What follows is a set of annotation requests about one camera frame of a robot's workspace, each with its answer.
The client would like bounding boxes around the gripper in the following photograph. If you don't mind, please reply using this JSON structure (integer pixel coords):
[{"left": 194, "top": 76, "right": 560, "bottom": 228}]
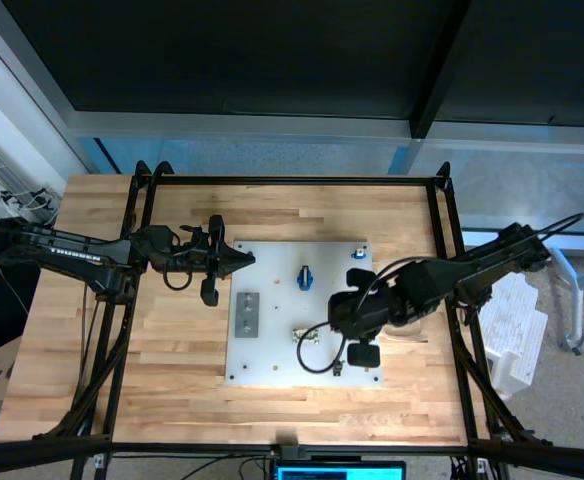
[
  {"left": 326, "top": 268, "right": 391, "bottom": 370},
  {"left": 171, "top": 215, "right": 257, "bottom": 308}
]

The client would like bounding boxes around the black wall post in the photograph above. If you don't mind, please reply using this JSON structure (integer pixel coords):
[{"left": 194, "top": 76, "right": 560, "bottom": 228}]
[{"left": 409, "top": 0, "right": 473, "bottom": 140}]

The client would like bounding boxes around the gripper cable loop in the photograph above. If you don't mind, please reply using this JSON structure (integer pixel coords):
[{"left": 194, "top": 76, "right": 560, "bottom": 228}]
[
  {"left": 296, "top": 321, "right": 348, "bottom": 375},
  {"left": 163, "top": 269, "right": 194, "bottom": 293}
]

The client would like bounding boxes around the grey metal stand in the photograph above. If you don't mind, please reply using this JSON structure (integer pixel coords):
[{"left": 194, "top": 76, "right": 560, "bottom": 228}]
[{"left": 546, "top": 244, "right": 584, "bottom": 357}]

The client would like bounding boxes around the small black table camera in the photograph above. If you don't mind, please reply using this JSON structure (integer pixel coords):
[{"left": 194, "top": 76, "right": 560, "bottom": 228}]
[{"left": 276, "top": 433, "right": 307, "bottom": 460}]

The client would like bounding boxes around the laptop screen with blue edge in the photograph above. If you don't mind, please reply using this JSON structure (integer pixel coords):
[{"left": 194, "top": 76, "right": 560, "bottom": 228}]
[{"left": 270, "top": 459, "right": 407, "bottom": 480}]

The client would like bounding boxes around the white task board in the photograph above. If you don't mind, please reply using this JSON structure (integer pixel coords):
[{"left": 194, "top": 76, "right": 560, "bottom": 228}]
[{"left": 225, "top": 239, "right": 384, "bottom": 387}]

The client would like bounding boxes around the grey metal plate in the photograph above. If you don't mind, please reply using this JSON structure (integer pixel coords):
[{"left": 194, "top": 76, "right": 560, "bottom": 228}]
[{"left": 234, "top": 291, "right": 261, "bottom": 339}]

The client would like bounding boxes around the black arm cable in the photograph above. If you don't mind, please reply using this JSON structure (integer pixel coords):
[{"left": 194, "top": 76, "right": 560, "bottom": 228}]
[{"left": 534, "top": 211, "right": 584, "bottom": 244}]

